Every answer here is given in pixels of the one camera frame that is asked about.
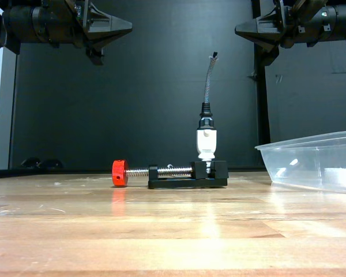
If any white power receptacle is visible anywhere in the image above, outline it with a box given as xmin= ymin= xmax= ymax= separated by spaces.
xmin=195 ymin=128 xmax=219 ymax=174

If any clear plastic tub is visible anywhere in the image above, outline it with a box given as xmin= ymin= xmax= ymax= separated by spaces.
xmin=254 ymin=129 xmax=346 ymax=194

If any black vise with orange knob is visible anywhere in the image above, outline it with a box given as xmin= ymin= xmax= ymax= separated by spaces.
xmin=112 ymin=159 xmax=230 ymax=190

